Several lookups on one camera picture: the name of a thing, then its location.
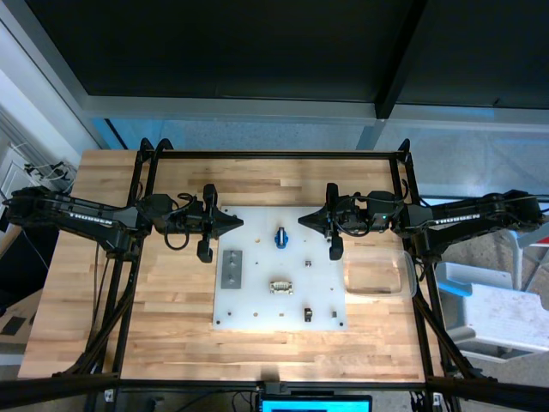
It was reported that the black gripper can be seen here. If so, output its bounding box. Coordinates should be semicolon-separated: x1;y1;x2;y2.
298;182;357;262
190;183;244;264

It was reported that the grey metal bar plate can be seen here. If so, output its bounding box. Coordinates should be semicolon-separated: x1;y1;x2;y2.
220;248;244;290

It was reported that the white taskboard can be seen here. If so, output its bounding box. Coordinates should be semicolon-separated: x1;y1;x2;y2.
213;205;349;331

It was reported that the clear plastic tub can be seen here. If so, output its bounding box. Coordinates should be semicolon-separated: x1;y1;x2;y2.
342;247;418;300

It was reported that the screen with blue edge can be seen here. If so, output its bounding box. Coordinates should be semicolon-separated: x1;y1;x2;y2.
256;394;373;412

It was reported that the white step stool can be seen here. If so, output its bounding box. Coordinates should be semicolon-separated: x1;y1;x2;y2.
435;260;549;361

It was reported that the brown cardboard box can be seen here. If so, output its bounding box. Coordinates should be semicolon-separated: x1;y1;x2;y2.
0;287;44;344

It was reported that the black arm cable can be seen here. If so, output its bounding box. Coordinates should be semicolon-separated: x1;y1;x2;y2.
336;194;371;236
164;191;195;251

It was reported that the black table frame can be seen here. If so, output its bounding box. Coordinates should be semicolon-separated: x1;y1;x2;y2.
0;136;549;412

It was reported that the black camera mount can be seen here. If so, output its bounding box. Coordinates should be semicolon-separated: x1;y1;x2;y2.
259;377;287;396

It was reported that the black upright post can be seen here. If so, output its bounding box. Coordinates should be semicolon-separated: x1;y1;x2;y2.
375;0;430;120

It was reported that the white and black cable bundle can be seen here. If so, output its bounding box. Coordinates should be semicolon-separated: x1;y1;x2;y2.
23;161;76;184

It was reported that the white metal chair frame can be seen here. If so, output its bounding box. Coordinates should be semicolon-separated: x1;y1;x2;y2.
510;227;549;293

